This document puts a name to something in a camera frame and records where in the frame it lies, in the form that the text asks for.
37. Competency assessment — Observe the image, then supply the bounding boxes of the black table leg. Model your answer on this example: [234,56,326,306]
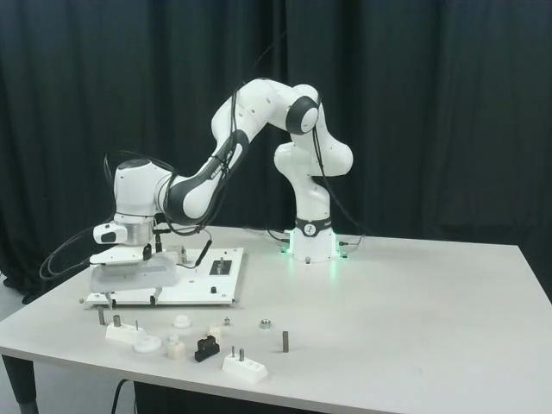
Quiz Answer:
[2,354,35,414]

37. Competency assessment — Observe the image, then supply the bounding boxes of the white large gear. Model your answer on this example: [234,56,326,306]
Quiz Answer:
[133,336,162,356]

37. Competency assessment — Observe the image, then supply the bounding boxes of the black curtains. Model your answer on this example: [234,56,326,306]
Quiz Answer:
[0,0,552,303]

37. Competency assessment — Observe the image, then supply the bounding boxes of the white task board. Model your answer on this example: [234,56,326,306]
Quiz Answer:
[85,246,248,308]

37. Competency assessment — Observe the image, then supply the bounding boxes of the black D-SUB plug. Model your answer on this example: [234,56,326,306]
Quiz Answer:
[194,335,222,361]

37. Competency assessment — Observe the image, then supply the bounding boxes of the white peg holder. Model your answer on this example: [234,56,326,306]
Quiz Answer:
[222,358,270,385]
[105,325,147,346]

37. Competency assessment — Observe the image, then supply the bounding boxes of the black cable at arm foot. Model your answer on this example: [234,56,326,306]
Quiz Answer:
[338,234,367,256]
[244,226,295,243]

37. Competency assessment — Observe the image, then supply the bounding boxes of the black cable under table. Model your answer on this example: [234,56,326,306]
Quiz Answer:
[112,378,135,414]

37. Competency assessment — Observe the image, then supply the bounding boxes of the thin black rod on wire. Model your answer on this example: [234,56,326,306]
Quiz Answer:
[189,238,214,268]

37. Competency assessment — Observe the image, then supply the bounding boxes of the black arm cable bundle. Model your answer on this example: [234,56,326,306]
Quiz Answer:
[39,64,329,279]

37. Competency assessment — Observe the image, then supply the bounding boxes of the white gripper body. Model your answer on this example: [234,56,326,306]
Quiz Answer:
[89,252,179,295]

